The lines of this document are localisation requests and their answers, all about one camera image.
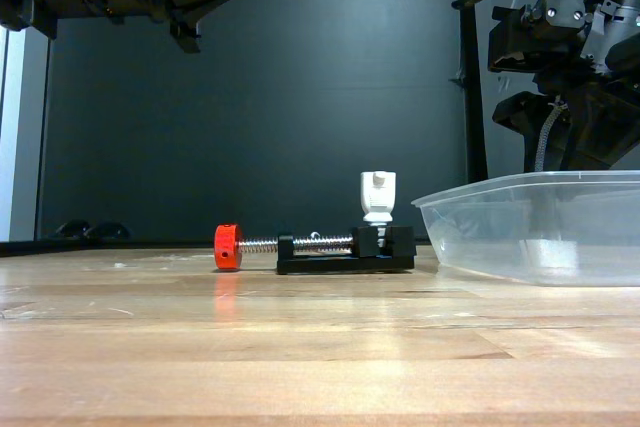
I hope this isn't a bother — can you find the black clamp with red knob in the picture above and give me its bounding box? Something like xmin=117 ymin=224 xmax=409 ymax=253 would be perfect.
xmin=213 ymin=222 xmax=417 ymax=277

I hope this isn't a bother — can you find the clear plastic tub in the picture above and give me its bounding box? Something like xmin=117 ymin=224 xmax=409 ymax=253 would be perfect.
xmin=410 ymin=169 xmax=640 ymax=289

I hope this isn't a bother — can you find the white power receptacle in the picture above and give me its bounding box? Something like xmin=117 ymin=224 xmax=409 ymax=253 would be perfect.
xmin=359 ymin=170 xmax=400 ymax=229

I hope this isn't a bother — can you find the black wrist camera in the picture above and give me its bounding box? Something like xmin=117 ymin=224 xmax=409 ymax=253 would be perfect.
xmin=487 ymin=5 xmax=549 ymax=73

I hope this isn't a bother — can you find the power plug with braided cable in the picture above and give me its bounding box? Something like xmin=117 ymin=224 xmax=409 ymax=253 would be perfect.
xmin=527 ymin=96 xmax=581 ymax=272

